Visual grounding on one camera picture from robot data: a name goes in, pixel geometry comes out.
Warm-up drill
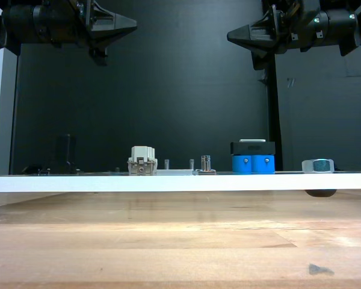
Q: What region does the silver M12 hex nut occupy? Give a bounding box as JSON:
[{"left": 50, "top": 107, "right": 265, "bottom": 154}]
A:
[{"left": 301, "top": 157, "right": 335, "bottom": 175}]

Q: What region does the silver cylindrical metal connector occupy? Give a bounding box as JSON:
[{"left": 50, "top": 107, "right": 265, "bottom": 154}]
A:
[{"left": 193, "top": 154, "right": 218, "bottom": 176}]

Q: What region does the white board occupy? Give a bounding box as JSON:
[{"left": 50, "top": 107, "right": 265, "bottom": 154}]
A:
[{"left": 0, "top": 170, "right": 361, "bottom": 193}]

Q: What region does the beige connector housing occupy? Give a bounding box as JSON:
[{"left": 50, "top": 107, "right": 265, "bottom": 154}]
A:
[{"left": 126, "top": 145, "right": 159, "bottom": 176}]

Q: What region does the black connector housing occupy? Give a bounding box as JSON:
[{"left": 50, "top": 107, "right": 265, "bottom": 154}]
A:
[{"left": 21, "top": 133, "right": 79, "bottom": 175}]

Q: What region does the clear plastic block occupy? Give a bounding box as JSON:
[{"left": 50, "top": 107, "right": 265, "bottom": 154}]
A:
[{"left": 156, "top": 169, "right": 196, "bottom": 176}]

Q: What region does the white window frame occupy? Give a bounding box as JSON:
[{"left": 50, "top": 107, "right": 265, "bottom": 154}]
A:
[{"left": 0, "top": 46, "right": 19, "bottom": 176}]

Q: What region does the black plug with silver insert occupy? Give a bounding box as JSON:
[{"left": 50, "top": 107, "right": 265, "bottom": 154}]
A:
[{"left": 230, "top": 138, "right": 276, "bottom": 157}]

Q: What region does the blue plastic clamp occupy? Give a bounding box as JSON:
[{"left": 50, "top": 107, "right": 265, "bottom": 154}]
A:
[{"left": 232, "top": 154, "right": 276, "bottom": 175}]

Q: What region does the black vertical pillar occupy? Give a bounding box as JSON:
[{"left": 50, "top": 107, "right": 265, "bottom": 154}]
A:
[{"left": 258, "top": 51, "right": 285, "bottom": 173}]

